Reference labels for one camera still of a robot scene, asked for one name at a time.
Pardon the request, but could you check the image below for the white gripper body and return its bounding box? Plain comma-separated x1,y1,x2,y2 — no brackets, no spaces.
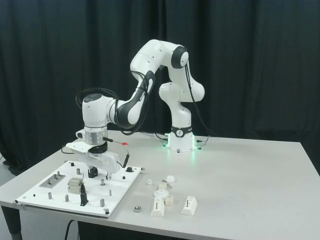
74,152,120,174

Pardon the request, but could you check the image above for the white wedge peg holder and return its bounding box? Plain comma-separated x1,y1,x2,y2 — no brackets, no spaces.
180,196,199,216
149,197,166,217

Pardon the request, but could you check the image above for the white task board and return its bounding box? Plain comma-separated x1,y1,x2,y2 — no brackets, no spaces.
14,160,144,219

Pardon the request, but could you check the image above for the thin black rod red tag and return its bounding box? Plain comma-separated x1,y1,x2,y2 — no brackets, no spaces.
103,136,131,168

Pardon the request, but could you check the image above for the black upright plug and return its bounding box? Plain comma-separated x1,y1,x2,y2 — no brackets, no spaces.
79,183,90,207

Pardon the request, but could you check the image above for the flat white mounting plate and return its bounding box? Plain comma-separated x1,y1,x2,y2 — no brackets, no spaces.
65,141,89,154

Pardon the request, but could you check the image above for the white large gear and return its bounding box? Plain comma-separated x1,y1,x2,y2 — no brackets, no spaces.
154,189,169,200

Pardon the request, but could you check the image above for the dark table leg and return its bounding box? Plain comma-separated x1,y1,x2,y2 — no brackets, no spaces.
0,205,21,240

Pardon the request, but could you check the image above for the black curtain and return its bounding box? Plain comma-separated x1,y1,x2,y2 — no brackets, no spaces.
0,0,320,173

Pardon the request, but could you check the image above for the black cable under table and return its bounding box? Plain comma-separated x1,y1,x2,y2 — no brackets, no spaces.
65,219,79,240

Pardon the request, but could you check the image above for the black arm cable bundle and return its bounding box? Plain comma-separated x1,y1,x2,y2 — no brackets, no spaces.
75,70,153,135

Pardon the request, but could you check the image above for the thin black base cable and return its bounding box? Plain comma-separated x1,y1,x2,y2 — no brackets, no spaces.
196,134,211,151

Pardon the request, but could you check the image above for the black shoulder cable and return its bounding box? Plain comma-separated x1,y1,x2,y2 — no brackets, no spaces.
184,62,211,141

